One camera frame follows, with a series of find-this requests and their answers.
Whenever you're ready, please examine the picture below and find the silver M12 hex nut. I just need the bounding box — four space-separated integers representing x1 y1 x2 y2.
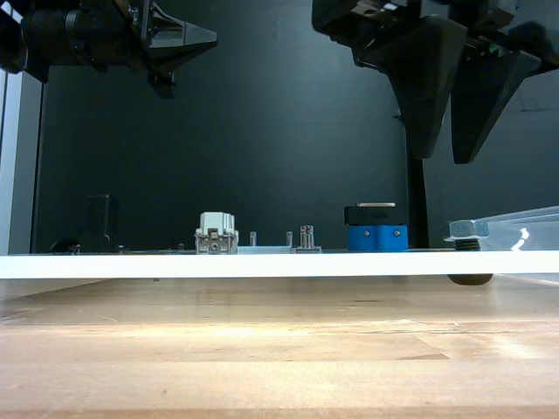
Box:
442 219 491 244

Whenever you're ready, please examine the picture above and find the clear plastic tub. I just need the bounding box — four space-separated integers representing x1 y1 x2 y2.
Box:
473 205 559 285

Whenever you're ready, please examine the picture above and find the black M12 threaded bolt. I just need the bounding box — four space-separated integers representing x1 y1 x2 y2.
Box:
445 238 495 286

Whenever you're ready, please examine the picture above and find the blue and black D-sub connector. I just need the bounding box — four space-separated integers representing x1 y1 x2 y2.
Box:
343 201 410 253

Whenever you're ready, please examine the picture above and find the grey rectangular connector housing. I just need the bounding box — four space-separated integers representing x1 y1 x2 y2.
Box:
193 211 240 255

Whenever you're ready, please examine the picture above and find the white mounting board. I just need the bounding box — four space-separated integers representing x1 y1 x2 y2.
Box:
0 249 559 280

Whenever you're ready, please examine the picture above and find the black vertical wall pillar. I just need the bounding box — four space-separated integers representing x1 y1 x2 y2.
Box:
395 111 431 251

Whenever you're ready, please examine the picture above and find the grey aluminium window frame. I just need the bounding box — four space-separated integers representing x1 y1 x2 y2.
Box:
0 67 45 255

